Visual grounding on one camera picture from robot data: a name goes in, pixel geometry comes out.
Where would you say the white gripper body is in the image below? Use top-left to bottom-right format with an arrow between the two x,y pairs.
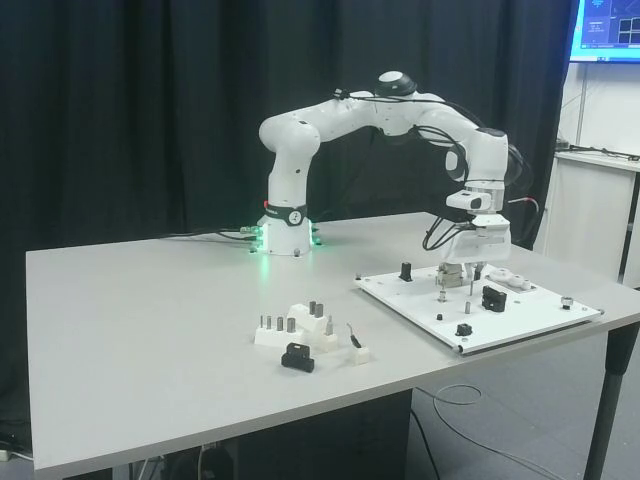
447,224 -> 513,265

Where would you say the white stepped square peg holder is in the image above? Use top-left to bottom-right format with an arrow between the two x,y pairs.
285,301 -> 330,337

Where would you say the white round peg holder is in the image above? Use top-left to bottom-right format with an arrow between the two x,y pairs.
253,322 -> 301,348

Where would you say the white task board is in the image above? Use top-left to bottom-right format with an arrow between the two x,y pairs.
353,257 -> 605,357

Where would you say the white cabinet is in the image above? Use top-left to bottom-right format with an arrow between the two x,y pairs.
541,148 -> 640,290

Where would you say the black table leg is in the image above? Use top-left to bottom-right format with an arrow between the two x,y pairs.
583,327 -> 635,480

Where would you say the black D-SUB plug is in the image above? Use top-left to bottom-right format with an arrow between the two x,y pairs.
279,341 -> 318,376

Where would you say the black controller box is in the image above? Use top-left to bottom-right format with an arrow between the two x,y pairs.
219,389 -> 414,480

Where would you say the blue screen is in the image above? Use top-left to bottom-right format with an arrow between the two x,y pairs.
568,0 -> 640,65

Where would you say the black curtain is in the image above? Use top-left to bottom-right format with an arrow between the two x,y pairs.
0,0 -> 576,451

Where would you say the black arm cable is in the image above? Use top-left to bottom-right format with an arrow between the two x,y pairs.
332,87 -> 539,251

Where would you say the thin grey cable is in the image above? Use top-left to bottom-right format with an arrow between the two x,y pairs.
432,383 -> 601,480

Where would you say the thin black cable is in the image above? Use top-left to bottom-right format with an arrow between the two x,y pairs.
409,408 -> 442,480

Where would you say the black base cable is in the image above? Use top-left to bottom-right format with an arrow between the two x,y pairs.
163,226 -> 261,244

